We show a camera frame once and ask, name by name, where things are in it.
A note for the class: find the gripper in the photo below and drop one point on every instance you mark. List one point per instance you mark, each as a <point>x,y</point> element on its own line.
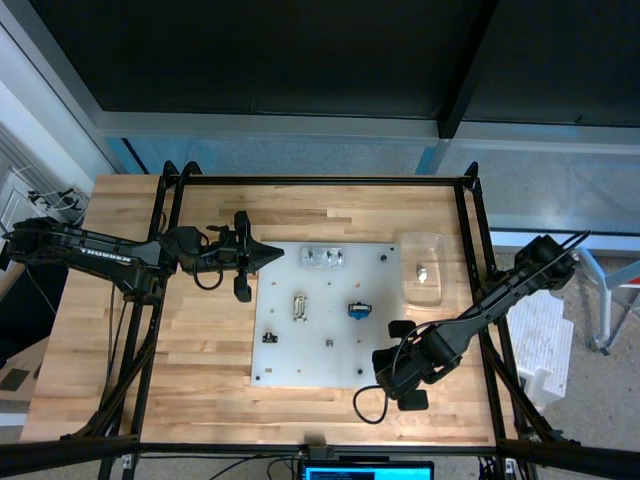
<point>412,372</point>
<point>242,260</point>

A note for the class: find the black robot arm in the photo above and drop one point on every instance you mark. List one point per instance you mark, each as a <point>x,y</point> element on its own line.
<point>100,252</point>
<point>500,300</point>

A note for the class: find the grey multi-pin connector housing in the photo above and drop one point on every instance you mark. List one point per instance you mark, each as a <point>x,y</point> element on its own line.
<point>300,307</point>

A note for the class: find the blue and black connector block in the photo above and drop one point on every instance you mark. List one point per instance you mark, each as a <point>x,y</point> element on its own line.
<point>359,312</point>

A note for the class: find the small grey connector piece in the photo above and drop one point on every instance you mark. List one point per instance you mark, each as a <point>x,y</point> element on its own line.
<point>423,273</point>

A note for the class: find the aluminium bar plate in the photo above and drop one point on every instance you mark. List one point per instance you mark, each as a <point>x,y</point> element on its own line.
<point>320,265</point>

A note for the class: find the white task board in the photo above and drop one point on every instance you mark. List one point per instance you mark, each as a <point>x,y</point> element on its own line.
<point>320,300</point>

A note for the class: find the clear plastic tub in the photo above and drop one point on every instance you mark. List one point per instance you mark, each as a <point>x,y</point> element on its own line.
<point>412,290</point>

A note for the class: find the black socket block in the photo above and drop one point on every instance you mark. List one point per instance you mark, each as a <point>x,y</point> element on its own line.
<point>270,338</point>

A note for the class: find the screen with blue edge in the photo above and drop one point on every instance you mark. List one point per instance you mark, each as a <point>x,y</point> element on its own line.
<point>365,472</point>

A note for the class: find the white foam block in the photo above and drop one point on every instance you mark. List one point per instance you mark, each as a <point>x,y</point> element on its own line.
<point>542,345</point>

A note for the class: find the grey metal stand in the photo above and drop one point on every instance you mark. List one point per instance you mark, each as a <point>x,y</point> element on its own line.
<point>606,300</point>

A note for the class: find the brown cardboard box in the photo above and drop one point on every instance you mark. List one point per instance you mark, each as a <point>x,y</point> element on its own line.
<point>35,360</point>

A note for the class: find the white cabinet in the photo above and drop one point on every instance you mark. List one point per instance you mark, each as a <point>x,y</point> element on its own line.
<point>15,200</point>

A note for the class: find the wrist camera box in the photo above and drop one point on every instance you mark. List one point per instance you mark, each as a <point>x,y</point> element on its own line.
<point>385,367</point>

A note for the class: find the black aluminium frame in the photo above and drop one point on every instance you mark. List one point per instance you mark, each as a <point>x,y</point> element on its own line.
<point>320,178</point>

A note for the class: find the small table camera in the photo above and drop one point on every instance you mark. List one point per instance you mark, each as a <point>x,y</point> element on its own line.
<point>316,447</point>

